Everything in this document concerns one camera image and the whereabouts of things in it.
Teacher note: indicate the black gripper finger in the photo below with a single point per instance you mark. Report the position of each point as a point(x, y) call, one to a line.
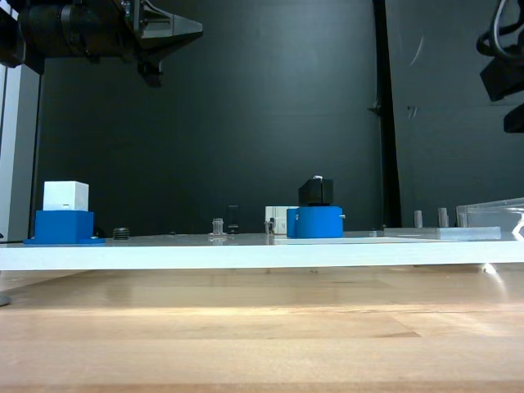
point(176, 37)
point(151, 71)

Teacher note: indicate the clear plastic tub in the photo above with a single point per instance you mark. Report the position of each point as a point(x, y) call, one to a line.
point(495, 217)

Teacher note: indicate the medium silver metal pin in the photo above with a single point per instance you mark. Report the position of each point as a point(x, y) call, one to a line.
point(461, 219)

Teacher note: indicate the thin silver metal pin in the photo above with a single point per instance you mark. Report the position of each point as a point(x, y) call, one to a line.
point(443, 217)

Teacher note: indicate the white cube block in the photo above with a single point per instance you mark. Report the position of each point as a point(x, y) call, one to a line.
point(61, 196)

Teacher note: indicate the grey metal peg block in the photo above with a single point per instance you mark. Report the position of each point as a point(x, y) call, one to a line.
point(466, 233)

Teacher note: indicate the small silver metal pin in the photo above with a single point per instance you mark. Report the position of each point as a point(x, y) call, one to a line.
point(418, 219)

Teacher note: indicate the small black connector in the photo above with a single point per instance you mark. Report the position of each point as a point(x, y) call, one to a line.
point(233, 219)

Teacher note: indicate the blue square socket base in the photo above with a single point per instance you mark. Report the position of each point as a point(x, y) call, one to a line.
point(61, 227)

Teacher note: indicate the white base board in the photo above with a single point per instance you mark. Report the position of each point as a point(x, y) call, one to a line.
point(204, 256)

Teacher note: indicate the small grey plug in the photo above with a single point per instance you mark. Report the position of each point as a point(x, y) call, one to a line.
point(269, 228)

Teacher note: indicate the white connector housing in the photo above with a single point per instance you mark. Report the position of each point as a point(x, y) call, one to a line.
point(278, 221)

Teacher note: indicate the black block clamp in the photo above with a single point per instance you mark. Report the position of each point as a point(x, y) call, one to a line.
point(315, 192)

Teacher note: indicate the blue round holder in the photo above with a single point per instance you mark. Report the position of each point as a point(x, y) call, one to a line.
point(319, 223)

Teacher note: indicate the thin white sheet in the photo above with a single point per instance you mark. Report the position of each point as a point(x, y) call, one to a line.
point(344, 241)

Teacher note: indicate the grey round foot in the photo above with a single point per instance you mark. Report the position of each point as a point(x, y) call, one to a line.
point(4, 300)

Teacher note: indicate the black frame post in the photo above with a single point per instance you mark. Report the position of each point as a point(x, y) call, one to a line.
point(387, 123)

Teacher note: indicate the grey frame post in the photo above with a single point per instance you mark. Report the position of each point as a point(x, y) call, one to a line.
point(16, 163)

